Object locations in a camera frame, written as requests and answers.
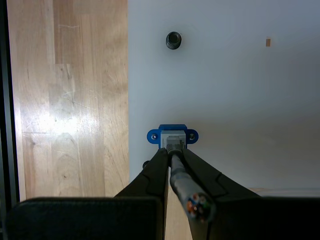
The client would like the black set screw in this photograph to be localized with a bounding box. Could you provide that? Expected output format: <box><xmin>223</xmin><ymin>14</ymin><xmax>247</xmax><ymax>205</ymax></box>
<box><xmin>165</xmin><ymin>31</ymin><xmax>183</xmax><ymax>50</ymax></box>

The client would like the blue RJ45 socket mount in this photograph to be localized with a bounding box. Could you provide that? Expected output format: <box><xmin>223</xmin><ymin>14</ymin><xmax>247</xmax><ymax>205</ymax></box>
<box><xmin>146</xmin><ymin>123</ymin><xmax>199</xmax><ymax>146</ymax></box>

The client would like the white task board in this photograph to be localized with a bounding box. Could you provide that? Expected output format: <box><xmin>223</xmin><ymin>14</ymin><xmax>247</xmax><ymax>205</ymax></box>
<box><xmin>127</xmin><ymin>0</ymin><xmax>320</xmax><ymax>191</ymax></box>

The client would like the black frame rail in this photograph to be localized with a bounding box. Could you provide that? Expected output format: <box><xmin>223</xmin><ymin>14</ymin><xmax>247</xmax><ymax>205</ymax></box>
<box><xmin>0</xmin><ymin>0</ymin><xmax>20</xmax><ymax>208</ymax></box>

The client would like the RJ45 connector with grey cable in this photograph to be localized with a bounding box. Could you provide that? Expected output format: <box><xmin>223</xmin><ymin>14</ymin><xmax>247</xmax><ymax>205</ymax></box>
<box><xmin>161</xmin><ymin>129</ymin><xmax>216</xmax><ymax>224</ymax></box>

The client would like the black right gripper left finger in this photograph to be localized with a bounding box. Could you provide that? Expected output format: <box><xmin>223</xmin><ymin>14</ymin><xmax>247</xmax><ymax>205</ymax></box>
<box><xmin>6</xmin><ymin>147</ymin><xmax>169</xmax><ymax>240</ymax></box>

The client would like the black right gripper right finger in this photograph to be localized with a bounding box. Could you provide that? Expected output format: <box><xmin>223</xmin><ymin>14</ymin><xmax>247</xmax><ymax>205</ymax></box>
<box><xmin>182</xmin><ymin>148</ymin><xmax>320</xmax><ymax>240</ymax></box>

